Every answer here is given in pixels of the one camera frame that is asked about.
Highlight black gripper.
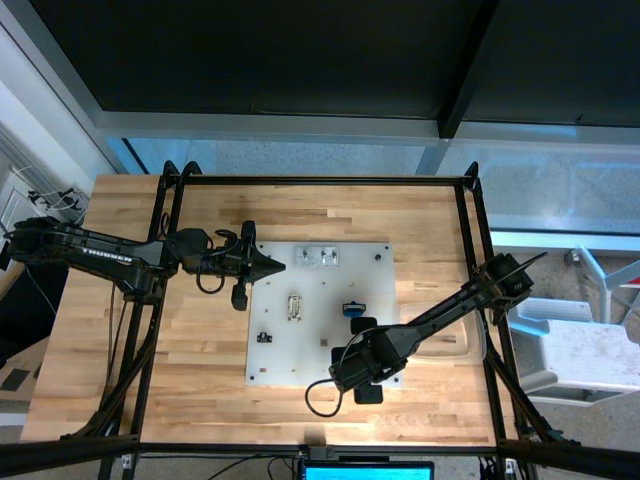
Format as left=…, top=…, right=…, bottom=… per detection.
left=212, top=220, right=288, bottom=312
left=328, top=316, right=408, bottom=406

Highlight clear block with screws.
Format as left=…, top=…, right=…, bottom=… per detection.
left=294, top=244, right=340, bottom=269

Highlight white mounting board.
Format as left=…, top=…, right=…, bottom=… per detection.
left=243, top=240, right=405, bottom=389

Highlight blue lit laptop screen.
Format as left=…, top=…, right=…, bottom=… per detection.
left=298, top=460, right=435, bottom=480

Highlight clear plastic tub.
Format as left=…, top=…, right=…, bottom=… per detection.
left=398, top=301, right=486, bottom=363

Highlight white plastic stool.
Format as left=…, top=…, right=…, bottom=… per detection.
left=509, top=295, right=640, bottom=407

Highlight brown cardboard box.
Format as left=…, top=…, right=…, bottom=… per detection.
left=0, top=334, right=51, bottom=401

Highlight grey metal chair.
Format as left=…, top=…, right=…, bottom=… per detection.
left=564, top=246, right=640, bottom=326

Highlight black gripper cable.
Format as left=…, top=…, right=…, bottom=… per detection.
left=195, top=228, right=241, bottom=296
left=304, top=332, right=364, bottom=419

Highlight small black camera mount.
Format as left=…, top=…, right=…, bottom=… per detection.
left=303, top=433, right=335, bottom=460

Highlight black aluminium frame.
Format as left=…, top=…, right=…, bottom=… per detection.
left=0, top=159, right=640, bottom=480

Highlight white and black cable bundle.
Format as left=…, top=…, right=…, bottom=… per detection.
left=19, top=167, right=89, bottom=214

